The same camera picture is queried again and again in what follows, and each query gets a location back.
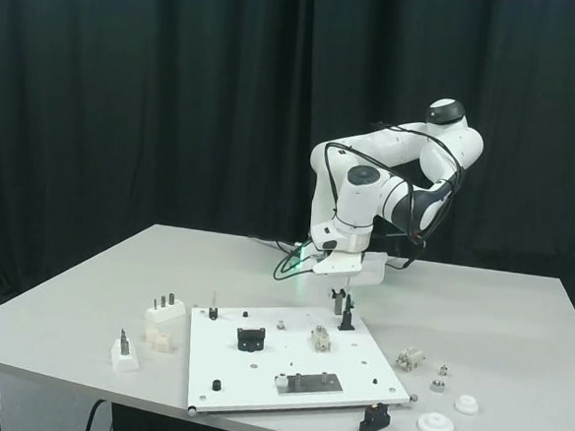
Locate beige rectangular plug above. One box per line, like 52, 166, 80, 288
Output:
393, 347, 428, 373

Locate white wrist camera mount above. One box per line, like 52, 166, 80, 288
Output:
307, 220, 367, 277

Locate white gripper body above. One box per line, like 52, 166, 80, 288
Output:
321, 249, 391, 289

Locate white large gear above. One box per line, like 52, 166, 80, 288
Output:
415, 410, 455, 431

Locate black floor cable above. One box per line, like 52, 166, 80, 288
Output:
85, 397, 114, 431

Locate black curtains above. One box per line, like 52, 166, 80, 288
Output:
0, 0, 575, 345

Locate black base cable on table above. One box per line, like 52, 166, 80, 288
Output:
248, 234, 311, 254

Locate white short peg holder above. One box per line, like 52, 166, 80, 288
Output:
107, 343, 141, 375

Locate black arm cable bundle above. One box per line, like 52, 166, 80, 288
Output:
315, 116, 473, 249

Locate white task board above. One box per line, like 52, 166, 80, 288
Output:
182, 295, 424, 430

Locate white medium gear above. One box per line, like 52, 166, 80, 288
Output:
452, 393, 481, 416

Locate black D-SUB plug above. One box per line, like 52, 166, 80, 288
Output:
359, 400, 393, 431

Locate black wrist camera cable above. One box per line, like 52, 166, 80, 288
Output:
271, 233, 327, 284

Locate white long peg holder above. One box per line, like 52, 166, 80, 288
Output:
144, 299, 188, 327

